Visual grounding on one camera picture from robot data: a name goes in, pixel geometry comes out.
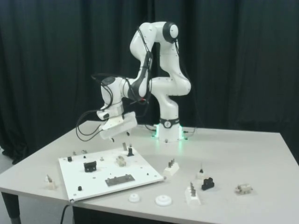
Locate white peg holder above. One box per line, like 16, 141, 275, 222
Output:
184, 186, 202, 206
162, 163, 180, 177

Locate white task board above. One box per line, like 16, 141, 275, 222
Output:
57, 149, 164, 203

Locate black looped gripper cable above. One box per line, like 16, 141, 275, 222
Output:
75, 111, 105, 141

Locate white medium gear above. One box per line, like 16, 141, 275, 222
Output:
155, 194, 172, 207

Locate dark table leg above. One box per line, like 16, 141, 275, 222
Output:
0, 191, 19, 224

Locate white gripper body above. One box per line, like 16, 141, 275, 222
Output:
100, 112, 137, 140

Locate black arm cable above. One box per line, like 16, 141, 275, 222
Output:
91, 26, 155, 106

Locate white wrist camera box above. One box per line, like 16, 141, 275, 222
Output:
96, 110, 111, 121

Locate black base cable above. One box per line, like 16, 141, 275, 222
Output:
144, 38, 199, 136

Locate black curtain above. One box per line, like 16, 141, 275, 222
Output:
0, 0, 299, 165

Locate black D-SUB plug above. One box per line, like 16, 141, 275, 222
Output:
201, 177, 216, 191

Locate black cable under table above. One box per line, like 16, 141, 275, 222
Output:
61, 202, 71, 224

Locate beige metal plug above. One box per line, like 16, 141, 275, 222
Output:
115, 155, 127, 167
234, 183, 253, 195

